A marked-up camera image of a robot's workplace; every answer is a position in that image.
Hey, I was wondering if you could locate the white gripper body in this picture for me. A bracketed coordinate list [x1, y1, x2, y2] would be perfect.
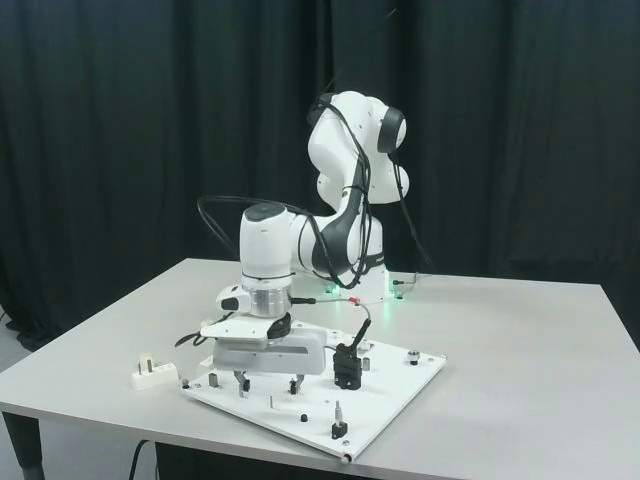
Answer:
[212, 327, 336, 377]

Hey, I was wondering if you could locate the white peg holder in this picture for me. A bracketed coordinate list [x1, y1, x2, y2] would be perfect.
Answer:
[130, 360, 180, 391]

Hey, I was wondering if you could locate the white task board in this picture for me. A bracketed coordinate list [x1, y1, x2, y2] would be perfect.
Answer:
[178, 339, 448, 464]

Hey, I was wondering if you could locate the black D-SUB plug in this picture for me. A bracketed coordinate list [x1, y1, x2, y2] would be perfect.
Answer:
[333, 343, 362, 391]

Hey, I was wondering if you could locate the flat white mounting plate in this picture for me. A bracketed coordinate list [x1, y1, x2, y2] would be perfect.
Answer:
[199, 318, 274, 350]

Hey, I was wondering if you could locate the dark grey table leg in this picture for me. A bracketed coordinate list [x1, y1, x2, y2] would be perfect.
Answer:
[1, 412, 42, 480]

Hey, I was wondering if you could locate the black curtain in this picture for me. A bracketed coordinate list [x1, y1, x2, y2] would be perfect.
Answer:
[0, 0, 640, 334]

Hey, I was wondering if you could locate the thin black rod on wire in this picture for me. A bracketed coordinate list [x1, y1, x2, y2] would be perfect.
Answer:
[290, 295, 372, 353]

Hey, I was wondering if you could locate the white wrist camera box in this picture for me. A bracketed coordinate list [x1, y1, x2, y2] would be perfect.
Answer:
[214, 285, 251, 315]

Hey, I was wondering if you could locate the black floor cable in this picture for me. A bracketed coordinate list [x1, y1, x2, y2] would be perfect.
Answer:
[127, 438, 157, 480]

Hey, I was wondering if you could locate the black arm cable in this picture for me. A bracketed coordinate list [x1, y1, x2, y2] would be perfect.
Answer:
[197, 92, 374, 291]

